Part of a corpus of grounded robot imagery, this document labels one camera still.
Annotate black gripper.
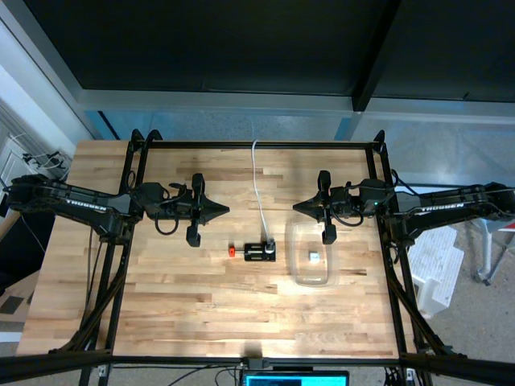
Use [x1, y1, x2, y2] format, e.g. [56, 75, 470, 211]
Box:
[292, 169, 356, 246]
[175, 172, 231, 248]

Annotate clear plastic tub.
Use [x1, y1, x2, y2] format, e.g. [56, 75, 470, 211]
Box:
[284, 218, 340, 289]

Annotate black vise with orange knob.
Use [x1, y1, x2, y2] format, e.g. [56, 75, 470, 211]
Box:
[228, 240, 279, 264]

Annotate white plastic step stool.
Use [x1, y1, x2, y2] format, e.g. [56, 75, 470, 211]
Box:
[407, 227, 466, 321]

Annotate screen with blue edge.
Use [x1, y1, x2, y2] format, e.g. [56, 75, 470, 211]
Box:
[241, 370, 350, 386]

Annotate grey metal stand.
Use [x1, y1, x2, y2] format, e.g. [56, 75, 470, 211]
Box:
[466, 219, 515, 287]

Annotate brown cardboard box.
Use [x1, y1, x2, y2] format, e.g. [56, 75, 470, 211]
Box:
[0, 269, 42, 323]

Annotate white power cable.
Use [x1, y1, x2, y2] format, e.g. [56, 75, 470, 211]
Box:
[250, 138, 273, 242]

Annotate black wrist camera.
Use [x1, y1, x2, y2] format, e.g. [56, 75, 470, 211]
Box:
[360, 179, 398, 213]
[138, 182, 168, 205]

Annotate black metal frame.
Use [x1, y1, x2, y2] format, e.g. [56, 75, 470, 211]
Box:
[0, 128, 515, 386]

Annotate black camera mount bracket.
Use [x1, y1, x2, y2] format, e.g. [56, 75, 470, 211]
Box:
[240, 348, 269, 372]

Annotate black and white wall cables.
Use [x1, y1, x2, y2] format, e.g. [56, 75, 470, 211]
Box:
[21, 150, 68, 170]

